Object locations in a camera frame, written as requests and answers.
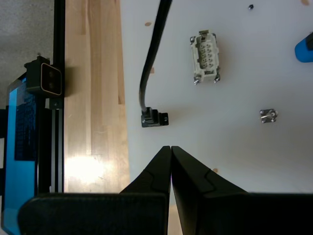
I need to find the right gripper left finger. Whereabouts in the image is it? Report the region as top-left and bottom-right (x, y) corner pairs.
(19, 145), (172, 235)

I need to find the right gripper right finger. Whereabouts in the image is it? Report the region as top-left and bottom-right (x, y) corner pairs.
(171, 145), (313, 235)

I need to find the black USB connector with cable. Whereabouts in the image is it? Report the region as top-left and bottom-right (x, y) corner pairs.
(138, 0), (174, 123)

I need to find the black USB hub socket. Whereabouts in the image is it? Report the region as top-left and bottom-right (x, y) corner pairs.
(141, 108), (170, 129)

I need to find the beige multi-pin connector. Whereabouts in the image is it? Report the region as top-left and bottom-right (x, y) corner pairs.
(189, 29), (221, 86)

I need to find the large blue connector housing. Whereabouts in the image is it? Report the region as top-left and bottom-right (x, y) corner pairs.
(293, 31), (313, 64)

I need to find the white plastic board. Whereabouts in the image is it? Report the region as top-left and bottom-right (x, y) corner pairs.
(119, 0), (313, 195)

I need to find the small metal clamp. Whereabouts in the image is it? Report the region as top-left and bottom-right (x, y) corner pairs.
(259, 108), (279, 125)

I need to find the blue lit screen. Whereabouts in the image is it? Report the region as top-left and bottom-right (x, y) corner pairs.
(0, 75), (40, 234)

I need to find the black table-level camera box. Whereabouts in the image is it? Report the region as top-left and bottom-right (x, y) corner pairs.
(23, 55), (63, 96)

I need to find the black metal frame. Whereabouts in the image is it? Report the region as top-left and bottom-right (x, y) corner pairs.
(36, 0), (67, 195)

